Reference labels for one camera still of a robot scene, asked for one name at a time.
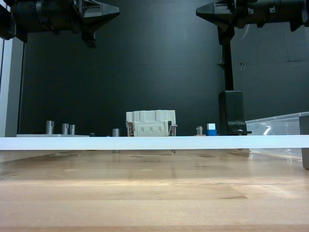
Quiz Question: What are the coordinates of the thick grey metal bar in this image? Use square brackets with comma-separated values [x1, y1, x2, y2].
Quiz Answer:
[112, 128, 121, 154]

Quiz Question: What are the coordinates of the black upright bracket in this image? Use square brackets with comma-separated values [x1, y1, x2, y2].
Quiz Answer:
[218, 90, 253, 135]

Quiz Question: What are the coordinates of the white taskboard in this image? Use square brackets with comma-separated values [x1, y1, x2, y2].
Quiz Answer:
[0, 136, 309, 151]

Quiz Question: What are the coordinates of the grey metal partition frame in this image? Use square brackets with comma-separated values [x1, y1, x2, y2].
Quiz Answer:
[0, 38, 24, 138]

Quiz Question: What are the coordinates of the beige connector housing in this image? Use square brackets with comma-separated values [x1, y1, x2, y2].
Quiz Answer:
[126, 109, 176, 137]

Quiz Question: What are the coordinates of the silver housing screw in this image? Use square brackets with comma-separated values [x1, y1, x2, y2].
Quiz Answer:
[169, 123, 179, 155]

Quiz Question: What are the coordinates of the clear plastic tub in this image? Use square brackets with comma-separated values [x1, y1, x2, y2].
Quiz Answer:
[245, 112, 309, 161]

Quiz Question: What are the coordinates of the black upright post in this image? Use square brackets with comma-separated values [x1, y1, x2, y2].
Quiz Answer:
[221, 43, 235, 92]

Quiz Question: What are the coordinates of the grey metal plate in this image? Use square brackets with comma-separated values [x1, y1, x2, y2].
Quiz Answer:
[16, 134, 90, 138]

